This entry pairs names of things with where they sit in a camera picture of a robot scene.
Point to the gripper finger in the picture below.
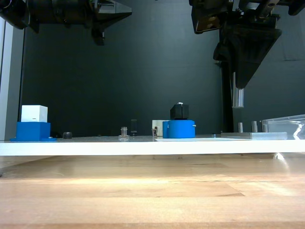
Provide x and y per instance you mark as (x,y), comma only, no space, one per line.
(107,19)
(119,8)
(220,52)
(250,52)

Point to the silver metal cylinder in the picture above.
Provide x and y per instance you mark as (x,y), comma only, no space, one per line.
(238,100)

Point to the white taskboard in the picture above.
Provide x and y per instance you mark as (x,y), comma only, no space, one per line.
(143,148)

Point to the black connector plug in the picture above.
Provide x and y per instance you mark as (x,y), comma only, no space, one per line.
(179,111)

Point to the small grey metal peg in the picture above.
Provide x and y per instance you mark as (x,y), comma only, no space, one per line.
(264,127)
(254,127)
(240,127)

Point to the clear plastic tub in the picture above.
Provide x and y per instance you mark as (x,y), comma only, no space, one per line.
(283,126)

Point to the grey metal block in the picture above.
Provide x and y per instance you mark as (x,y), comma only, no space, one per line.
(262,135)

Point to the blue round holder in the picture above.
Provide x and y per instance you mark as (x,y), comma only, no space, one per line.
(178,130)

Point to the white connector housing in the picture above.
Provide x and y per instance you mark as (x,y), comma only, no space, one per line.
(158,126)

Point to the small metal connector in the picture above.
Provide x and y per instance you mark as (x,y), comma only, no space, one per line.
(154,132)

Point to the white cube connector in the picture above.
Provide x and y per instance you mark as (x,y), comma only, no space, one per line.
(33,113)

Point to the blue square base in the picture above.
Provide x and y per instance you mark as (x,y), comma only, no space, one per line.
(33,131)

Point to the black threaded knob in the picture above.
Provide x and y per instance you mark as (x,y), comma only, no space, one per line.
(68,135)

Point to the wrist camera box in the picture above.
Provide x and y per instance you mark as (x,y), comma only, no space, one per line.
(207,21)

